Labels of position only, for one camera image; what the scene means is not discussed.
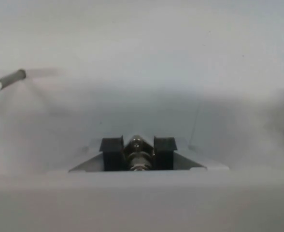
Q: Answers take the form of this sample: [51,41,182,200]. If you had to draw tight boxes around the white task board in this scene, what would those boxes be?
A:
[0,0,284,177]

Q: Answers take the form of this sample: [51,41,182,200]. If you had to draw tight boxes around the metal BNC plug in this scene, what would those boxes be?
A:
[126,151,155,171]

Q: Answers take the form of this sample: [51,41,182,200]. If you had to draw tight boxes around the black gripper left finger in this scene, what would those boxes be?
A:
[68,136,126,173]

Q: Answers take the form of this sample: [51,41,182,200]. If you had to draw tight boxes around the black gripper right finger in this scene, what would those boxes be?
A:
[153,136,207,171]

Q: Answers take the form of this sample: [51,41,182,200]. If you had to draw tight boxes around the metal round peg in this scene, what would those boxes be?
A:
[0,69,27,91]

